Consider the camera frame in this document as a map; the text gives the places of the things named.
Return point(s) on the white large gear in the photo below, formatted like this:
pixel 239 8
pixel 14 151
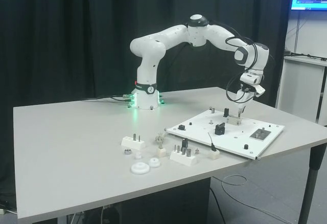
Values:
pixel 139 168

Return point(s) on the white medium gear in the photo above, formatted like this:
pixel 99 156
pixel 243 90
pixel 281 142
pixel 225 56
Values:
pixel 154 162

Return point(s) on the black D-SUB plug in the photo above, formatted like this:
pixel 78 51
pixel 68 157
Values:
pixel 184 144

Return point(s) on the white round peg holder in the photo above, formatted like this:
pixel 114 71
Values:
pixel 182 160

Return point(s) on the white square peg holder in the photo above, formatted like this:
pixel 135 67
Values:
pixel 130 144

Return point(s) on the metal nut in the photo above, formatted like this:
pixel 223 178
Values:
pixel 127 151

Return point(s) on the black curtain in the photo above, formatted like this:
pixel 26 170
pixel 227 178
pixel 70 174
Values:
pixel 64 42

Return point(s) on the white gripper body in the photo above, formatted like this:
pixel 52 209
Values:
pixel 242 98

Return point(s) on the metal BNC plug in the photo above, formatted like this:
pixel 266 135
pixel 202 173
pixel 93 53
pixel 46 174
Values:
pixel 197 151

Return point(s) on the metal bolt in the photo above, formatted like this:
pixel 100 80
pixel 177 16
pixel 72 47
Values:
pixel 160 146

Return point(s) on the dark table leg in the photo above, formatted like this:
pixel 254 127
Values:
pixel 310 183

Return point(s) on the small white bolt holder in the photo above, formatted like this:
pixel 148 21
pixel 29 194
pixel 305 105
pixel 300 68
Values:
pixel 161 153

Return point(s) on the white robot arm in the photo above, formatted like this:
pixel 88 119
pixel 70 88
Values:
pixel 148 63

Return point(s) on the white cabinet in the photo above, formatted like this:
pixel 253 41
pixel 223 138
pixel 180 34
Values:
pixel 301 93

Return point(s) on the small white plug holder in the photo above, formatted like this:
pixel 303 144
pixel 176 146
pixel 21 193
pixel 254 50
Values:
pixel 214 155

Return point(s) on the thick metal round peg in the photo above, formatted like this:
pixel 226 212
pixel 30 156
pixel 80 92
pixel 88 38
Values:
pixel 189 153

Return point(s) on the white task board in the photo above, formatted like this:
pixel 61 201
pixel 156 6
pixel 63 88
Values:
pixel 230 137

